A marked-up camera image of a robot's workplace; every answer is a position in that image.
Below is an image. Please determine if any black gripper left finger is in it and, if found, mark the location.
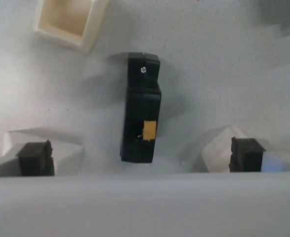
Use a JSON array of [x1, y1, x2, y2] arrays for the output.
[[0, 139, 56, 178]]

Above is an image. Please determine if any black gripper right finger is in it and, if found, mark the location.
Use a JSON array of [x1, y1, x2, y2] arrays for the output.
[[229, 136, 290, 173]]

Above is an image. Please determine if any white tall holder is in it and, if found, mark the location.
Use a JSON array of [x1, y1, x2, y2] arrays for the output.
[[2, 126, 84, 177]]

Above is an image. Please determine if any black D-SUB plug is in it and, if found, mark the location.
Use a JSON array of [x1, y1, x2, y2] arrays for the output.
[[120, 51, 162, 164]]

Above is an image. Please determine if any white open box holder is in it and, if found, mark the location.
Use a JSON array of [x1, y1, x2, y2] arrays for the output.
[[32, 0, 110, 54]]

